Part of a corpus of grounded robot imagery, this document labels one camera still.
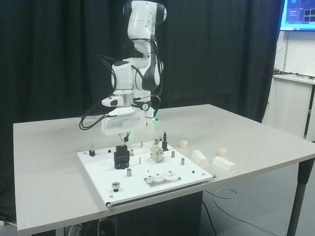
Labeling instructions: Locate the silver wrist ring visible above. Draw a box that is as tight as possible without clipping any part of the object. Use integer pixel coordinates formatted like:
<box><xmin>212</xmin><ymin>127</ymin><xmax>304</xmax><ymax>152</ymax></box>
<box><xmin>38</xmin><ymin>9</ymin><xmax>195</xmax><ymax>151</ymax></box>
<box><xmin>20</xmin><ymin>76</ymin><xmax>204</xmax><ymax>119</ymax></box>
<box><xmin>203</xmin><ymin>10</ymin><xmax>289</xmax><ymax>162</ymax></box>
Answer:
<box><xmin>114</xmin><ymin>92</ymin><xmax>135</xmax><ymax>108</ymax></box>

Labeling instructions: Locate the black floor cable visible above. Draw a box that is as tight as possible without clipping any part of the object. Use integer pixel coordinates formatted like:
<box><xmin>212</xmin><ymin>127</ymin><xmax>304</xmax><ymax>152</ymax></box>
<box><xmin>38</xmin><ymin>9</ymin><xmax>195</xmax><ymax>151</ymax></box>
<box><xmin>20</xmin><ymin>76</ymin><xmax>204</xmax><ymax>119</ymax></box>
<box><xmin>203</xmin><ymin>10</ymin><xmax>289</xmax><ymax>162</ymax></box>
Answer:
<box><xmin>201</xmin><ymin>196</ymin><xmax>222</xmax><ymax>236</ymax></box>

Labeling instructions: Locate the black looped cable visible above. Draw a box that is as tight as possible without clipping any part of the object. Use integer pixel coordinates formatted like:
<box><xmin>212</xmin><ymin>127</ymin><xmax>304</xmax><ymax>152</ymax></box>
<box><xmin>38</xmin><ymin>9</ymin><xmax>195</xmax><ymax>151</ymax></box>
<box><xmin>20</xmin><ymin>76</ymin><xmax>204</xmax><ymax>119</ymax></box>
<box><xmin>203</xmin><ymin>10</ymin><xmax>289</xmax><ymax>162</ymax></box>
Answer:
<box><xmin>81</xmin><ymin>102</ymin><xmax>113</xmax><ymax>129</ymax></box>
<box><xmin>78</xmin><ymin>100</ymin><xmax>114</xmax><ymax>131</ymax></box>

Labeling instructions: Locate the white task board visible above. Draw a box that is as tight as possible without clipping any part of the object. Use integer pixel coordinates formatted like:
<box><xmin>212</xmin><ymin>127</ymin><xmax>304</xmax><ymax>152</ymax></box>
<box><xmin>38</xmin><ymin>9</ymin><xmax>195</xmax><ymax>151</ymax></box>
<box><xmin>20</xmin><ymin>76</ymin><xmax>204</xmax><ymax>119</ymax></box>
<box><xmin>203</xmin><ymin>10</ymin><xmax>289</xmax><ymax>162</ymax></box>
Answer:
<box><xmin>76</xmin><ymin>144</ymin><xmax>218</xmax><ymax>209</ymax></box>

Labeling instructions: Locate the grey floor cable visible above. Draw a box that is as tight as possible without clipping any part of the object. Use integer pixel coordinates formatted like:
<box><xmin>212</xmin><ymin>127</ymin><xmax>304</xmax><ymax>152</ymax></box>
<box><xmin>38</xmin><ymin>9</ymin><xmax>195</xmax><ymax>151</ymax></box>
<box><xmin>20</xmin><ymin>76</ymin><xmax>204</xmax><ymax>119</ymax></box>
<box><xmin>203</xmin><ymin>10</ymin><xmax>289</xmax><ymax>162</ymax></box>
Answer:
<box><xmin>212</xmin><ymin>188</ymin><xmax>291</xmax><ymax>234</ymax></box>

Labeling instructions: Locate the blue screen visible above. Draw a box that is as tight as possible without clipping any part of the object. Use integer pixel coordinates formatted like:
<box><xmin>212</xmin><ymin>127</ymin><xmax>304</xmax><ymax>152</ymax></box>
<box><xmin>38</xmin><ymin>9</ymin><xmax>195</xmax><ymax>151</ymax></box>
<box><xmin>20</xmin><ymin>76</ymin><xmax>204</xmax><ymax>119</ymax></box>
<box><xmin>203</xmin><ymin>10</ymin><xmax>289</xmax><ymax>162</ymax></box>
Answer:
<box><xmin>280</xmin><ymin>0</ymin><xmax>315</xmax><ymax>32</ymax></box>

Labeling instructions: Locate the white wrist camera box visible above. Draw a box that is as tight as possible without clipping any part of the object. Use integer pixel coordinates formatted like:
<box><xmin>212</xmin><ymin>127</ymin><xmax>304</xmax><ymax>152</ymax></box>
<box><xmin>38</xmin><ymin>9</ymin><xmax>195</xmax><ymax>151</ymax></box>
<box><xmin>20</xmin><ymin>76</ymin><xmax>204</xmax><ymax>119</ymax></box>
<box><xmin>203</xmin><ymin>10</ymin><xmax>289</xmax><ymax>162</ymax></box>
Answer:
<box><xmin>101</xmin><ymin>96</ymin><xmax>123</xmax><ymax>108</ymax></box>

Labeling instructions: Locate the white large gear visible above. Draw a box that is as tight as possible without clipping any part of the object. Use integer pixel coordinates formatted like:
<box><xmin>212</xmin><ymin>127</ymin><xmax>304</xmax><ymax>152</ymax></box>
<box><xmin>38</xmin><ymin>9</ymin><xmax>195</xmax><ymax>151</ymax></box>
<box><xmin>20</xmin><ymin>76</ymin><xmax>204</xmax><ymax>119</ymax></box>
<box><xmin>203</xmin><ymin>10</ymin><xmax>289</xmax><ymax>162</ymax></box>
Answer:
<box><xmin>163</xmin><ymin>170</ymin><xmax>179</xmax><ymax>183</ymax></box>

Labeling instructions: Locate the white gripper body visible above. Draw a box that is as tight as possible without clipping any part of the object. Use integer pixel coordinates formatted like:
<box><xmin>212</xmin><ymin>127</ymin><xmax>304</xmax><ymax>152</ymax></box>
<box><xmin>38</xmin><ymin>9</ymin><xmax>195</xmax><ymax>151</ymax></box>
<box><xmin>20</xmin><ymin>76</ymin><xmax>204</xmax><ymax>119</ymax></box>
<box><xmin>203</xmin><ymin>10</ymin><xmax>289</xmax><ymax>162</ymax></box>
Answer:
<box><xmin>100</xmin><ymin>113</ymin><xmax>149</xmax><ymax>136</ymax></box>

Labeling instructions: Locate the flat white mounting plate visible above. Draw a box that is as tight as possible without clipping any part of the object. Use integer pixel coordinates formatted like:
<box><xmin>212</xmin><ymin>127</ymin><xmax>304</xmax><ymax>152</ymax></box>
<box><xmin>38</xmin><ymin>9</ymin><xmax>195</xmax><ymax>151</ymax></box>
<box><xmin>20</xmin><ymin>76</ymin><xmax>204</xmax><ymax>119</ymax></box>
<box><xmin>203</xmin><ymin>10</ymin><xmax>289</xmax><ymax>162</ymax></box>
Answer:
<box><xmin>108</xmin><ymin>107</ymin><xmax>135</xmax><ymax>118</ymax></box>

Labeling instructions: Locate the black curtain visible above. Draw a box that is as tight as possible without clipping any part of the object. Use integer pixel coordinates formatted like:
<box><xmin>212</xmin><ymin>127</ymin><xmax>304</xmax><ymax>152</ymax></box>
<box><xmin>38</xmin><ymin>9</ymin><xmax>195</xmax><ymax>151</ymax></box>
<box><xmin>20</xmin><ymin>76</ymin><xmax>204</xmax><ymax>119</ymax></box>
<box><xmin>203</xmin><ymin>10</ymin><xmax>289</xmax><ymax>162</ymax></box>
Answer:
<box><xmin>0</xmin><ymin>0</ymin><xmax>283</xmax><ymax>218</ymax></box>

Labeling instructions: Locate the black box under table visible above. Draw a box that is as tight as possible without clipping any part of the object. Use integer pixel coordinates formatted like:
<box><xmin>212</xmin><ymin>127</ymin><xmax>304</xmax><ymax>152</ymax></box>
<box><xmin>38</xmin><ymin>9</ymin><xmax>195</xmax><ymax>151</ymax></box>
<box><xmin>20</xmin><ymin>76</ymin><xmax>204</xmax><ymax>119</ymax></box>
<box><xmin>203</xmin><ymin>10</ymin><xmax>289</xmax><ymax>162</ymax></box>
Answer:
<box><xmin>64</xmin><ymin>190</ymin><xmax>205</xmax><ymax>236</ymax></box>

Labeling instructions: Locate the black D-SUB plug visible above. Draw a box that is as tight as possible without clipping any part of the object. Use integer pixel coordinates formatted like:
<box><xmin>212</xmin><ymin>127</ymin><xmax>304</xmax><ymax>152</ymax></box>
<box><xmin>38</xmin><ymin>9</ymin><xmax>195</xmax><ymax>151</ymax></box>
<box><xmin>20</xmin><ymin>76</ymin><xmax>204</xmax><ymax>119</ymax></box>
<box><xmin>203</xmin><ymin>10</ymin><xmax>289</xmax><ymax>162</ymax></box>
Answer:
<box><xmin>113</xmin><ymin>145</ymin><xmax>130</xmax><ymax>171</ymax></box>

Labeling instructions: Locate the long white peg holder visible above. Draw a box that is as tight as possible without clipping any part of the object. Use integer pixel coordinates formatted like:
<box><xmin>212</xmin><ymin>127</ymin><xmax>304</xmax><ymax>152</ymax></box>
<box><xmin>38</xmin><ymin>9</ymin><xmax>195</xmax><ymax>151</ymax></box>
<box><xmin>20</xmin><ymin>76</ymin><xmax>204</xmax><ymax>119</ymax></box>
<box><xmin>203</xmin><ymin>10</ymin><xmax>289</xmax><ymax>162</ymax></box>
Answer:
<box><xmin>191</xmin><ymin>149</ymin><xmax>209</xmax><ymax>168</ymax></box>
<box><xmin>212</xmin><ymin>156</ymin><xmax>237</xmax><ymax>172</ymax></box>

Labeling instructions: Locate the dark grey table leg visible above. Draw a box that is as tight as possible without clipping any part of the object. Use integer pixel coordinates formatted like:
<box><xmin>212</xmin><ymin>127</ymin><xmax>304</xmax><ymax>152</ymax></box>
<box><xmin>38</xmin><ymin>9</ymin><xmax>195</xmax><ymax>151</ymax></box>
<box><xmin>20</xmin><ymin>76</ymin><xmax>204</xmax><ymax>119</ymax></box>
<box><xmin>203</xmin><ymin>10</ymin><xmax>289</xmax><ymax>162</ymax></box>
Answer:
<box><xmin>287</xmin><ymin>153</ymin><xmax>315</xmax><ymax>236</ymax></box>

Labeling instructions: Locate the beige waterproof plug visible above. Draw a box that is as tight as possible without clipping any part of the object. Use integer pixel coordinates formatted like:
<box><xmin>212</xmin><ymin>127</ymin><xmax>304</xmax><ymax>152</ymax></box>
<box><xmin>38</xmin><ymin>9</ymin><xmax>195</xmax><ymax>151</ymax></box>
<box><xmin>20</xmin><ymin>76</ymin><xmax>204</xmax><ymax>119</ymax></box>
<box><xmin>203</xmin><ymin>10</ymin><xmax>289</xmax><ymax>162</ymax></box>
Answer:
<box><xmin>150</xmin><ymin>145</ymin><xmax>165</xmax><ymax>165</ymax></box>

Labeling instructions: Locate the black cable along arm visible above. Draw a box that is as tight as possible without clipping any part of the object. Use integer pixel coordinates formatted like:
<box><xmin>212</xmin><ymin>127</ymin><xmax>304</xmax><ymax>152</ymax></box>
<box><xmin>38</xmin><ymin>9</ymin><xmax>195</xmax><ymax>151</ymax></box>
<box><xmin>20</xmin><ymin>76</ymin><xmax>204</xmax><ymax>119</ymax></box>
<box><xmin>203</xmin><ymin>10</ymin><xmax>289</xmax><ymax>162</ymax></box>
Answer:
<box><xmin>98</xmin><ymin>36</ymin><xmax>164</xmax><ymax>99</ymax></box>

